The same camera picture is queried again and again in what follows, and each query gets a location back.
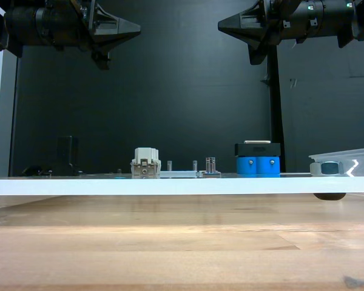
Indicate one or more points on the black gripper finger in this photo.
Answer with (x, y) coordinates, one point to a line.
(121, 25)
(118, 42)
(248, 42)
(242, 24)

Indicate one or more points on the silver M12 hex nut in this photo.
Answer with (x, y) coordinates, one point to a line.
(315, 168)

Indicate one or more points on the black silver-faced plug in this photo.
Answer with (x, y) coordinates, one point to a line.
(258, 150)

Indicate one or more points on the grey connector housing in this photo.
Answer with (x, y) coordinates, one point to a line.
(145, 160)

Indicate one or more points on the silver pin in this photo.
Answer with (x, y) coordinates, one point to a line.
(194, 166)
(169, 166)

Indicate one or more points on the clear plastic tub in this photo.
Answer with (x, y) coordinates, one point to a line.
(349, 156)

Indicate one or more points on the aluminium bar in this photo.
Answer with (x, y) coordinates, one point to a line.
(179, 174)

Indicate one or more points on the white board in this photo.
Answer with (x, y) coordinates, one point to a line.
(170, 186)

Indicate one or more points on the black threaded bolt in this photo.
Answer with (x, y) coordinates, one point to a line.
(327, 197)

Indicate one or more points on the black post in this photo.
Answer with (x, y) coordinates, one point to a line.
(277, 121)

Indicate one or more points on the grey metal wall beam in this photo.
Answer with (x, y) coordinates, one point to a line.
(6, 121)

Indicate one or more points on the blue plastic bracket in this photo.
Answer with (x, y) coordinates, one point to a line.
(245, 169)

